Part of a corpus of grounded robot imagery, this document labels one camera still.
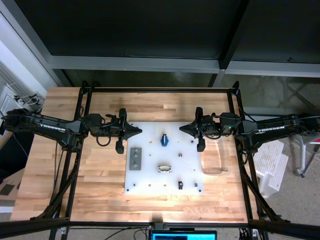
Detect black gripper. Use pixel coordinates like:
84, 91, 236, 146
103, 107, 143, 155
178, 106, 222, 153

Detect grey metal fixture plate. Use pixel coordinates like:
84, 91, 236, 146
127, 147, 144, 172

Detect blue round connector socket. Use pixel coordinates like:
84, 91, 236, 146
159, 133, 170, 148

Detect clear plastic tub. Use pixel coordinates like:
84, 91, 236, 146
200, 138, 230, 177

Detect beige connector housing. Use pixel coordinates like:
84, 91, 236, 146
157, 164, 173, 175

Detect white task board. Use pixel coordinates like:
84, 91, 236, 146
124, 121, 205, 196

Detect white plastic step stool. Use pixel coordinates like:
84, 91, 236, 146
253, 139, 291, 200

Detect screen with blue edge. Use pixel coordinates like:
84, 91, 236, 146
149, 230, 218, 240

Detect grey metal chair legs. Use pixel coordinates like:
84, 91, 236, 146
287, 136, 320, 179

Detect brown cardboard box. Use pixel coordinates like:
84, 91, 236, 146
0, 166, 26, 201

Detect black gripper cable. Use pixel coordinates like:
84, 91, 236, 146
95, 134, 112, 147

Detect black table level camera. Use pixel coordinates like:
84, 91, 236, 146
151, 216, 168, 231

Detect cable and plug bundle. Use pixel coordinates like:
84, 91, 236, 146
12, 92, 43, 109

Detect black aluminium frame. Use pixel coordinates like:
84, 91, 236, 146
0, 79, 320, 240

